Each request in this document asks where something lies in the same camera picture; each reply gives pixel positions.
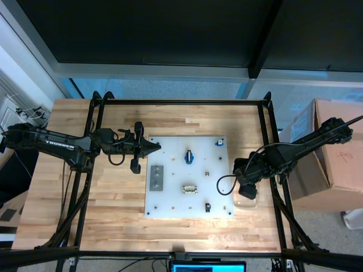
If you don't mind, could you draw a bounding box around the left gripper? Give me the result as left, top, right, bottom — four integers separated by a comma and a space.
129, 121, 162, 174

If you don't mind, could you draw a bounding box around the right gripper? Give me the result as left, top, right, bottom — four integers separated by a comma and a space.
232, 157, 259, 201

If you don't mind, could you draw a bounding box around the clear plastic container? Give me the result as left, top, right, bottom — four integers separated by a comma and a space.
234, 195, 259, 211

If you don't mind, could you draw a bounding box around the beige many-pin connector base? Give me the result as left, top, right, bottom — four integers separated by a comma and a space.
182, 184, 199, 196

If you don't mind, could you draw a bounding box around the grey metal plate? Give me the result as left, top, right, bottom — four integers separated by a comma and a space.
149, 164, 165, 193

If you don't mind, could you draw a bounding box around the large blue socket block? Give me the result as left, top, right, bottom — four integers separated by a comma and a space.
183, 149, 196, 165

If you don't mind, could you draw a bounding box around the white task board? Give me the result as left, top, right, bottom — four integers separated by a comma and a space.
144, 135, 235, 219

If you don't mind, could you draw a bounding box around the cardboard box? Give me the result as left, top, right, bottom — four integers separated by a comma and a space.
279, 97, 363, 213

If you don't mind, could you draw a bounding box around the blue screen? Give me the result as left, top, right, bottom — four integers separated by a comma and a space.
169, 261, 247, 272

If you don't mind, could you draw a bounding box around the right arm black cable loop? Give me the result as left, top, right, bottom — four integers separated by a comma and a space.
216, 174, 239, 196

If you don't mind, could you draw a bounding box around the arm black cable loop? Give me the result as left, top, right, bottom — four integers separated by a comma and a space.
108, 152, 126, 167
216, 174, 239, 196

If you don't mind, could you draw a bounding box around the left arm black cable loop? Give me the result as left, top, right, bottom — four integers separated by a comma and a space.
108, 152, 126, 167

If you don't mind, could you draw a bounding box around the black frame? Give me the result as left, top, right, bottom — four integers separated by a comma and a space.
0, 90, 363, 272

